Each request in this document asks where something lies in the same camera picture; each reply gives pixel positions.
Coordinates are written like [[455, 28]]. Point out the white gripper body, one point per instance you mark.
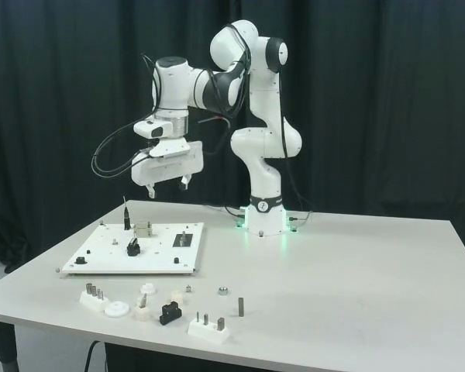
[[166, 170]]

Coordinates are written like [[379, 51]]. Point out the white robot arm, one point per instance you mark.
[[263, 116]]

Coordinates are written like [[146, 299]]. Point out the white box with dark window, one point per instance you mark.
[[149, 128]]

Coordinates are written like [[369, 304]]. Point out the white task board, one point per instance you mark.
[[100, 255]]

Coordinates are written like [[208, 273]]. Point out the white medium gear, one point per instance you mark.
[[148, 289]]

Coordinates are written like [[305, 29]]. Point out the small cream white block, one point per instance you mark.
[[179, 297]]

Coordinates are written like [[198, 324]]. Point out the metal BNC plug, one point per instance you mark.
[[143, 301]]

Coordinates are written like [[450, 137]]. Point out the metal hex nut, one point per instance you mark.
[[223, 290]]

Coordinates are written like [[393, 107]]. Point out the medium metal round peg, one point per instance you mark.
[[94, 292]]

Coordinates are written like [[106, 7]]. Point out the large metal round peg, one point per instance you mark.
[[89, 290]]

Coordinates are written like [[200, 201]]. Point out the small white plug holder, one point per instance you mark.
[[142, 314]]

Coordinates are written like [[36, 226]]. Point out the black D-SUB plug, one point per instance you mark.
[[170, 313]]

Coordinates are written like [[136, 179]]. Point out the white large gear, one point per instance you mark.
[[117, 311]]

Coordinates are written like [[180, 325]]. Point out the white round peg holder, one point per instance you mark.
[[93, 304]]

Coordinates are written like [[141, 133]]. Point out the black curtain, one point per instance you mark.
[[62, 97]]

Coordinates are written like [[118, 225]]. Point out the thin metal square peg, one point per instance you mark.
[[198, 317]]

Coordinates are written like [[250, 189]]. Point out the loose metal square peg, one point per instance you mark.
[[241, 307]]

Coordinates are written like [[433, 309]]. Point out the large metal square peg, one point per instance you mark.
[[221, 325]]

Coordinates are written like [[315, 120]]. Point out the white square peg holder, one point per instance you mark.
[[207, 333]]

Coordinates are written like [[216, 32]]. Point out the black table leg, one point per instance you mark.
[[2, 345]]

